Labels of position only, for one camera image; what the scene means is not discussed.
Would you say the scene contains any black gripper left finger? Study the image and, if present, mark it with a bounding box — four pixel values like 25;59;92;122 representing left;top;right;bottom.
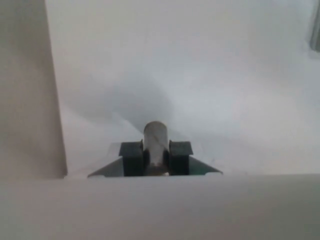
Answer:
86;140;144;179

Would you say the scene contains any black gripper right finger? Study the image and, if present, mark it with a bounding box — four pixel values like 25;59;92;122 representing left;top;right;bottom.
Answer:
168;140;224;178

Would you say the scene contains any long white peg holder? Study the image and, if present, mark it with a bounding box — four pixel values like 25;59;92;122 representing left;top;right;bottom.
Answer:
0;0;69;180

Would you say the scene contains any metal round peg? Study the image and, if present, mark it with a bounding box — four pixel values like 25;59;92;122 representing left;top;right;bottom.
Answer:
142;120;171;176

